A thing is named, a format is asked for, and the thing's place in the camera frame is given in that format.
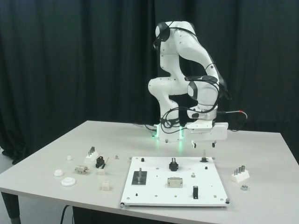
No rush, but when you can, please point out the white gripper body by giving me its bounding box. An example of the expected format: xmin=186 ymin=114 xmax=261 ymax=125
xmin=190 ymin=122 xmax=229 ymax=142

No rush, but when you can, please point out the white round peg holder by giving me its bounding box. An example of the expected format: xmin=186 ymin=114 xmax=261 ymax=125
xmin=230 ymin=169 xmax=250 ymax=183

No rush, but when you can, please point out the white task board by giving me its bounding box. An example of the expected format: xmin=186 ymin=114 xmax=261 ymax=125
xmin=120 ymin=156 xmax=231 ymax=208

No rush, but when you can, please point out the white cube plug holder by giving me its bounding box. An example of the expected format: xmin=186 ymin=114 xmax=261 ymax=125
xmin=100 ymin=179 xmax=111 ymax=192

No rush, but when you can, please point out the white square peg holder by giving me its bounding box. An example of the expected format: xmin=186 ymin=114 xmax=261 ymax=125
xmin=84 ymin=152 xmax=99 ymax=164

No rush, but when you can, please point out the metal connector block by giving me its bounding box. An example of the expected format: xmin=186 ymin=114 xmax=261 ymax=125
xmin=74 ymin=165 xmax=91 ymax=175

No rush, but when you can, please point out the white large gear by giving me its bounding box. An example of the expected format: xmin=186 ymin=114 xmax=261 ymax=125
xmin=60 ymin=177 xmax=76 ymax=187

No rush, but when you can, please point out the black curtain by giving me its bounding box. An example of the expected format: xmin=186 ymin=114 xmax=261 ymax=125
xmin=0 ymin=0 xmax=299 ymax=165

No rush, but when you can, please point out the grey table leg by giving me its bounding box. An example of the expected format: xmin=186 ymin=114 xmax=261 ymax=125
xmin=0 ymin=190 xmax=20 ymax=224

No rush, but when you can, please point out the black looped wrist cable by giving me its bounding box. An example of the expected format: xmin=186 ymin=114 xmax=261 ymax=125
xmin=162 ymin=102 xmax=220 ymax=129

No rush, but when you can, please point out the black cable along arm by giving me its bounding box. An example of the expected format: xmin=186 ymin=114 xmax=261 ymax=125
xmin=153 ymin=21 xmax=232 ymax=101

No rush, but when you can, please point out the black cable under table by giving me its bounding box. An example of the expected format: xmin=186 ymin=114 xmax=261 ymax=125
xmin=61 ymin=204 xmax=72 ymax=224

